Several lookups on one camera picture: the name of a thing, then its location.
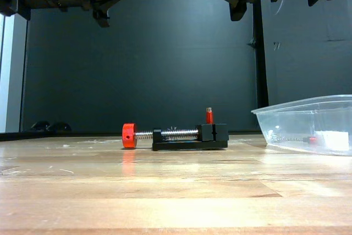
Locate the RCA connector with spring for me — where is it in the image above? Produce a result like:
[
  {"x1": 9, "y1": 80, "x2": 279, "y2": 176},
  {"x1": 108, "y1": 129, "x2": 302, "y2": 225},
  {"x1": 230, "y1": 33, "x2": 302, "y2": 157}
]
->
[{"x1": 267, "y1": 128, "x2": 317, "y2": 145}]

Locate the red RCA receptacle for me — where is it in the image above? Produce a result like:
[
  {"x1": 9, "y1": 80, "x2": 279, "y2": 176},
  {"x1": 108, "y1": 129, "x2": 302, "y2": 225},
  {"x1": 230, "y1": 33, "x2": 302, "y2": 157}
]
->
[{"x1": 205, "y1": 107, "x2": 215, "y2": 124}]

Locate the clear plastic tub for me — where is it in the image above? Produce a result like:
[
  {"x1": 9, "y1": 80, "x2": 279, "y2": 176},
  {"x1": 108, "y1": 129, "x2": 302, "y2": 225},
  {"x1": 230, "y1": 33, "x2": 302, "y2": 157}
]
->
[{"x1": 250, "y1": 94, "x2": 352, "y2": 156}]

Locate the black clamp with red knob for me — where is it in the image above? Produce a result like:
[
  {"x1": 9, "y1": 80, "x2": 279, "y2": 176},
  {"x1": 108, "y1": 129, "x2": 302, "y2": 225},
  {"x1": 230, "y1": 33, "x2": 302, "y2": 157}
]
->
[{"x1": 122, "y1": 122, "x2": 229, "y2": 152}]

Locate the small white block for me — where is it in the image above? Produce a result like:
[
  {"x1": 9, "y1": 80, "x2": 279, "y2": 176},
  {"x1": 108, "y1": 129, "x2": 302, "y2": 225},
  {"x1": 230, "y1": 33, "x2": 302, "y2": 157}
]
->
[{"x1": 315, "y1": 130, "x2": 350, "y2": 152}]

